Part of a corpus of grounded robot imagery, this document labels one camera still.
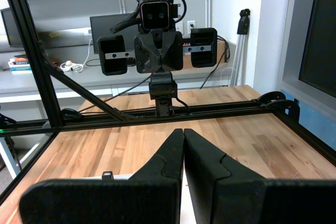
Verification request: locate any black aluminium frame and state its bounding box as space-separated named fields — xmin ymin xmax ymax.
xmin=0 ymin=0 xmax=336 ymax=204

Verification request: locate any grey office desk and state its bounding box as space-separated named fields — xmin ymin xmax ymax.
xmin=0 ymin=37 xmax=233 ymax=104

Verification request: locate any coiled white cable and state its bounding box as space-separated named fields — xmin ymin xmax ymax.
xmin=59 ymin=39 xmax=92 ymax=73

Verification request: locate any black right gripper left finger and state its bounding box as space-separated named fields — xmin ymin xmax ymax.
xmin=18 ymin=129 xmax=184 ymax=224

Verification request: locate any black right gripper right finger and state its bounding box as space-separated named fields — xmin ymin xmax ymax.
xmin=184 ymin=129 xmax=336 ymax=224

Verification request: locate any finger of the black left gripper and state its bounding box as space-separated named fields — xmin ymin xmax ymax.
xmin=133 ymin=33 xmax=162 ymax=74
xmin=160 ymin=30 xmax=184 ymax=73

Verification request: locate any black computer monitor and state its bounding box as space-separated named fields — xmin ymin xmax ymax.
xmin=90 ymin=13 xmax=141 ymax=48
xmin=0 ymin=7 xmax=26 ymax=48

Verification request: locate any stack of books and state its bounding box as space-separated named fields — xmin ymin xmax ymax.
xmin=7 ymin=56 xmax=33 ymax=72

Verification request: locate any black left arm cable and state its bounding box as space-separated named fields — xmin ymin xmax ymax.
xmin=110 ymin=0 xmax=187 ymax=34

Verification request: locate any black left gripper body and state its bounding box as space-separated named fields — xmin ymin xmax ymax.
xmin=97 ymin=26 xmax=218 ymax=76

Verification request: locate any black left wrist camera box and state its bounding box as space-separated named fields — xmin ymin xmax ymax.
xmin=138 ymin=0 xmax=175 ymax=31

